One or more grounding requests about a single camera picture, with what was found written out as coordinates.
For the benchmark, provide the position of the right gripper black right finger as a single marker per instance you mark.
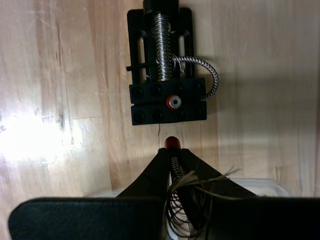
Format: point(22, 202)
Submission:
point(262, 220)

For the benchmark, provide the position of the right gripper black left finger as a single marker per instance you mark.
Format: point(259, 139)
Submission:
point(87, 220)

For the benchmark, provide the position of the clear plastic tub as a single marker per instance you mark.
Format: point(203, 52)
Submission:
point(270, 187)

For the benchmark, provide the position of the black vise with red knob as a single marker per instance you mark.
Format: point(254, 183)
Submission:
point(150, 116)

